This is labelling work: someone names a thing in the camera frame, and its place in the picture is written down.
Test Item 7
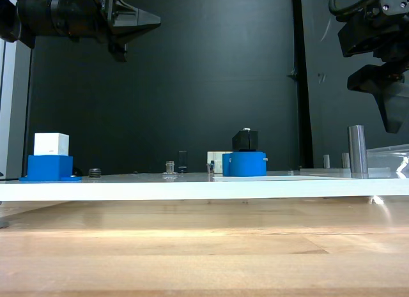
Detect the large steel cylinder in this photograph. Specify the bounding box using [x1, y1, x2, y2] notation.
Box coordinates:
[347, 125, 369, 179]

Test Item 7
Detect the clear plastic tub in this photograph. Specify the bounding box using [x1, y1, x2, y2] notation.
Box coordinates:
[366, 144, 409, 179]

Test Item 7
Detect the white cube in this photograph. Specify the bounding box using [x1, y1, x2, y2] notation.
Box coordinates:
[34, 132, 70, 157]

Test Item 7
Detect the small clear ribbed connector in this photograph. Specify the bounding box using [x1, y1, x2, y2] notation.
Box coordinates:
[162, 161, 178, 179]

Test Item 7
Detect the black block plug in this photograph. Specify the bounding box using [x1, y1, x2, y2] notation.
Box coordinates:
[231, 127, 259, 152]

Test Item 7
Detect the white connector housing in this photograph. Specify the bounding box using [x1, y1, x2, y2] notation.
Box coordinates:
[206, 151, 229, 175]

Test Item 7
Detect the white plastic board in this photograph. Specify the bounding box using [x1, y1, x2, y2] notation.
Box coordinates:
[0, 169, 409, 202]

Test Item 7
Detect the wrist camera black cable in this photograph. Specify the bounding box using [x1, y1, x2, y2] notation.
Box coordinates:
[328, 0, 388, 22]

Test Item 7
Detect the black aluminium frame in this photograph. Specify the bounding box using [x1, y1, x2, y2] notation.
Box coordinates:
[289, 0, 316, 170]

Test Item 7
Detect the blue square mount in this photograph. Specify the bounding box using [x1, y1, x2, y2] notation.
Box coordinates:
[19, 155, 82, 182]

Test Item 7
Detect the blue round mount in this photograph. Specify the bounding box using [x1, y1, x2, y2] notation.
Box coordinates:
[222, 151, 268, 177]

